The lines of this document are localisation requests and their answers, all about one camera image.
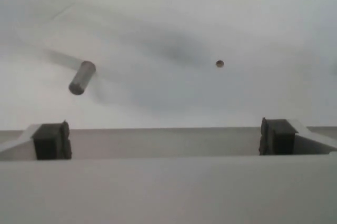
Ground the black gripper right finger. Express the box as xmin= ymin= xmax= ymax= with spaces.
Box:
xmin=259 ymin=117 xmax=337 ymax=156

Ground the metal round peg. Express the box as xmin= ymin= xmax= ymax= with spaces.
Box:
xmin=68 ymin=60 xmax=97 ymax=96

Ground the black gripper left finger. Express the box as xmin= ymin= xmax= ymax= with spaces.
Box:
xmin=0 ymin=120 xmax=73 ymax=161

